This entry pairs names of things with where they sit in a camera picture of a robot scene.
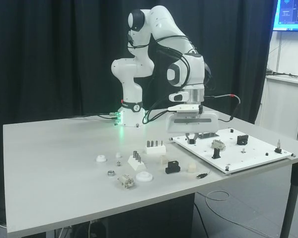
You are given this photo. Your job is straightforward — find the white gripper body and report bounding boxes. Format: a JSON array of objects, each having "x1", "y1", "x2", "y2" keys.
[{"x1": 165, "y1": 112, "x2": 219, "y2": 137}]

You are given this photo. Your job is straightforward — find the flat white mounting plate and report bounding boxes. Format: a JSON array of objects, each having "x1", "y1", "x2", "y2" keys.
[{"x1": 167, "y1": 104, "x2": 201, "y2": 114}]

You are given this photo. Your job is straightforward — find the black D-SUB plug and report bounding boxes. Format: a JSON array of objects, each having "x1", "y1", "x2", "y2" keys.
[{"x1": 165, "y1": 160, "x2": 182, "y2": 175}]

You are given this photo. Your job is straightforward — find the white rectangular peg holder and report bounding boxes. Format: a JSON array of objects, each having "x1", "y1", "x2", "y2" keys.
[{"x1": 145, "y1": 144, "x2": 167, "y2": 156}]

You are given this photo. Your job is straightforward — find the white sloped peg holder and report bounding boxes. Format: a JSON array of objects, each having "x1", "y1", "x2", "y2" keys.
[{"x1": 127, "y1": 155, "x2": 148, "y2": 172}]

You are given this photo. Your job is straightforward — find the white large gear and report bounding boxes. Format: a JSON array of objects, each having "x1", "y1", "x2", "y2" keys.
[{"x1": 136, "y1": 171, "x2": 153, "y2": 183}]

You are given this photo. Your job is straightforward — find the white task board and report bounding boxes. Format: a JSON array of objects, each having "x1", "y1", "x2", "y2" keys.
[{"x1": 170, "y1": 127, "x2": 297, "y2": 176}]

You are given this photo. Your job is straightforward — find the grey waterproof plug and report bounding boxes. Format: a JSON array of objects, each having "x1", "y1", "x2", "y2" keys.
[{"x1": 116, "y1": 174, "x2": 136, "y2": 187}]

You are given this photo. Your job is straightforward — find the white cabinet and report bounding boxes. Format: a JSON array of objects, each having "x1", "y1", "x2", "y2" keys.
[{"x1": 259, "y1": 73, "x2": 298, "y2": 144}]

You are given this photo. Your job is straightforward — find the dark table leg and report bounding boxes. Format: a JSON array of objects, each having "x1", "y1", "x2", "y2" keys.
[{"x1": 285, "y1": 160, "x2": 298, "y2": 238}]

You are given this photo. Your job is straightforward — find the blue screen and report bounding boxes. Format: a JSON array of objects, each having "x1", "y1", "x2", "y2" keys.
[{"x1": 273, "y1": 0, "x2": 298, "y2": 32}]

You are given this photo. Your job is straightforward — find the black curtain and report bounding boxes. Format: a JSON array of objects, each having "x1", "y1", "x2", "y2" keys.
[{"x1": 0, "y1": 0, "x2": 275, "y2": 224}]

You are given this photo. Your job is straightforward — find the silver wrist ring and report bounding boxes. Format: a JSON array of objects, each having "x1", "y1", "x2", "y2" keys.
[{"x1": 186, "y1": 88, "x2": 205, "y2": 104}]

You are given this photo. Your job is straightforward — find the grey coiled cable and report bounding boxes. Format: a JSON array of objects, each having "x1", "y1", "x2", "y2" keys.
[{"x1": 195, "y1": 189, "x2": 242, "y2": 238}]

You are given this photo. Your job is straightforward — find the black floor cable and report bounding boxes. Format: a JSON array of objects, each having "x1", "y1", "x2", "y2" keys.
[{"x1": 192, "y1": 195, "x2": 208, "y2": 238}]

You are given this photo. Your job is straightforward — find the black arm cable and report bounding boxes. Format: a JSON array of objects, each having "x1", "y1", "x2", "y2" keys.
[{"x1": 126, "y1": 31, "x2": 213, "y2": 124}]

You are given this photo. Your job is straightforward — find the black base cable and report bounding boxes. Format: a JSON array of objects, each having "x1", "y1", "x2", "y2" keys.
[{"x1": 75, "y1": 113, "x2": 120, "y2": 120}]

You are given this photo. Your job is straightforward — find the thin black cable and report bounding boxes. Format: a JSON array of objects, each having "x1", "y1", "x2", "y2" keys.
[{"x1": 265, "y1": 70, "x2": 298, "y2": 81}]

